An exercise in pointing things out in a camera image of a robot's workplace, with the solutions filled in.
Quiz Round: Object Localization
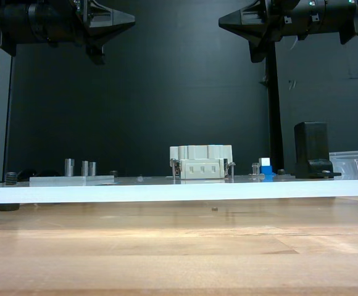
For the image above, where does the black printed holder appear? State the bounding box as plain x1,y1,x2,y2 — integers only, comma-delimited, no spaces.
293,121,343,179

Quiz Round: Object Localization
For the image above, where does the small silver clamp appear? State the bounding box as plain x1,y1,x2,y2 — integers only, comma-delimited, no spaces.
250,162,265,178

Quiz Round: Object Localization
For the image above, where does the large steel bar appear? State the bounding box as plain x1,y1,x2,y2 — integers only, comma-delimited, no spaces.
64,158,76,176

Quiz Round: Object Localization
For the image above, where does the clear plastic tub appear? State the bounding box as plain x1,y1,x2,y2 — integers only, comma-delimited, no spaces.
327,149,358,180

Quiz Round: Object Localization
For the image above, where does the white taskboard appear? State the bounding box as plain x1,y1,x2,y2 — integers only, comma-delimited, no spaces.
0,176,358,206

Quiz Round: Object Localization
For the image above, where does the black vertical post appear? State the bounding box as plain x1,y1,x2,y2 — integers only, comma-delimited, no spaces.
260,36,286,177

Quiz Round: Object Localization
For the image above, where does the beige connector housing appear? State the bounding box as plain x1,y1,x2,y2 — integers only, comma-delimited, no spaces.
169,144,237,180

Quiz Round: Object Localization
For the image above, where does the grey metal plate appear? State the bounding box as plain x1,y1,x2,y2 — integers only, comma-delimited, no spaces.
29,175,115,186

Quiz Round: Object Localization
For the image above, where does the small blue mount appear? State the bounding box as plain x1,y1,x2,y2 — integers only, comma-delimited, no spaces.
258,165,274,181

